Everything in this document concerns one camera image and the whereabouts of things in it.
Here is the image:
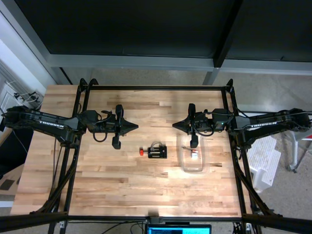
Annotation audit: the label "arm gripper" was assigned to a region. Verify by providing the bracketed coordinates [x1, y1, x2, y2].
[107, 104, 139, 150]
[172, 103, 204, 149]

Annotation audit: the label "RCA connector with spring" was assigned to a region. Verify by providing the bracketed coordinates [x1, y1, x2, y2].
[182, 145, 198, 155]

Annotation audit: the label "black vise with orange knob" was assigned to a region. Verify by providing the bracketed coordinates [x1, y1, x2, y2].
[139, 141, 168, 159]

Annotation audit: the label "clear plastic tub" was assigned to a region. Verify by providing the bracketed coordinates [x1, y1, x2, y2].
[179, 135, 210, 174]

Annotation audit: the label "white step stool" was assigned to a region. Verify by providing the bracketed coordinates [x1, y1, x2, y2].
[247, 137, 278, 194]

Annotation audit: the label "laptop screen with blue edge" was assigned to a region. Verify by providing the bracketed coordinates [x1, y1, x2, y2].
[145, 224, 212, 234]

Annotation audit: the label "grey metal chair legs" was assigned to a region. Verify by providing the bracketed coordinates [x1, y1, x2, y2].
[282, 128, 312, 174]

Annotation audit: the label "brown cardboard box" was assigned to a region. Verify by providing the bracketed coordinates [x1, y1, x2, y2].
[0, 164, 25, 198]

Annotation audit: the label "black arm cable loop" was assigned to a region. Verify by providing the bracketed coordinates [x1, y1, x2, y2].
[192, 124, 215, 137]
[92, 131, 108, 143]

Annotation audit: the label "black metal frame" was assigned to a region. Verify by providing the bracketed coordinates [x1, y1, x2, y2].
[0, 78, 312, 234]

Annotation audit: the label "black table-level camera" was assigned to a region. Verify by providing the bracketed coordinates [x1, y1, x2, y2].
[148, 214, 163, 224]

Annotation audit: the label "white power strip with cables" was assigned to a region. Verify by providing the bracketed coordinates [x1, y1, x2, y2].
[13, 90, 41, 106]

